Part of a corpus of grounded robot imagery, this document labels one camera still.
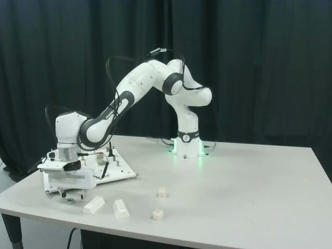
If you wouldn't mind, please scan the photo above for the black curtain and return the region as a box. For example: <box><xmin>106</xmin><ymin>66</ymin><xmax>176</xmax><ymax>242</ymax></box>
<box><xmin>0</xmin><ymin>0</ymin><xmax>332</xmax><ymax>182</ymax></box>

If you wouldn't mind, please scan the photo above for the flat white mounting plate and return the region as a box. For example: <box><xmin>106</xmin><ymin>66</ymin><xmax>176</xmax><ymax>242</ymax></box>
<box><xmin>37</xmin><ymin>162</ymin><xmax>78</xmax><ymax>172</ymax></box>

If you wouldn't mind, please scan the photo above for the dark table leg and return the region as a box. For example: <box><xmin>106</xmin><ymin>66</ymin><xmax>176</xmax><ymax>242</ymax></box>
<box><xmin>1</xmin><ymin>213</ymin><xmax>22</xmax><ymax>249</ymax></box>

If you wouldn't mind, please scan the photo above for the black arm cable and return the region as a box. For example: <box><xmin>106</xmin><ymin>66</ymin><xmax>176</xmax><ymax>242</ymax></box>
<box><xmin>76</xmin><ymin>47</ymin><xmax>218</xmax><ymax>153</ymax></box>

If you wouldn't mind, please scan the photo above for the black camera cable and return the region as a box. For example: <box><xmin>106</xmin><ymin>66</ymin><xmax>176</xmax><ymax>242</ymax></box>
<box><xmin>27</xmin><ymin>158</ymin><xmax>49</xmax><ymax>173</ymax></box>

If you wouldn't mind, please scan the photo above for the white wedge-shaped holder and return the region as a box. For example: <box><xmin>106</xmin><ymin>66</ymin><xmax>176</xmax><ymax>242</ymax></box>
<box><xmin>82</xmin><ymin>196</ymin><xmax>106</xmax><ymax>215</ymax></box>
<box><xmin>112</xmin><ymin>199</ymin><xmax>131</xmax><ymax>219</ymax></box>

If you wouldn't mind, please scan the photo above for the black wrist loop cable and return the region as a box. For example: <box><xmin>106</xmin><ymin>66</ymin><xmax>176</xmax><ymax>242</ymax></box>
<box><xmin>44</xmin><ymin>103</ymin><xmax>88</xmax><ymax>122</ymax></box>

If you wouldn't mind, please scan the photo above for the black cable under table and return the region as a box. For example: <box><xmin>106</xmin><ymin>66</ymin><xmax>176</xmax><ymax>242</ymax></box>
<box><xmin>67</xmin><ymin>227</ymin><xmax>81</xmax><ymax>249</ymax></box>

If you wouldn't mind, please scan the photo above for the white task board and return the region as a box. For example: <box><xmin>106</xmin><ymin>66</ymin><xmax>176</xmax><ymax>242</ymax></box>
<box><xmin>43</xmin><ymin>142</ymin><xmax>138</xmax><ymax>196</ymax></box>

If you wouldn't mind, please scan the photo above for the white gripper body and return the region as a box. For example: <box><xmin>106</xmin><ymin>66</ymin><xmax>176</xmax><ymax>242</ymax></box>
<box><xmin>43</xmin><ymin>167</ymin><xmax>98</xmax><ymax>192</ymax></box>

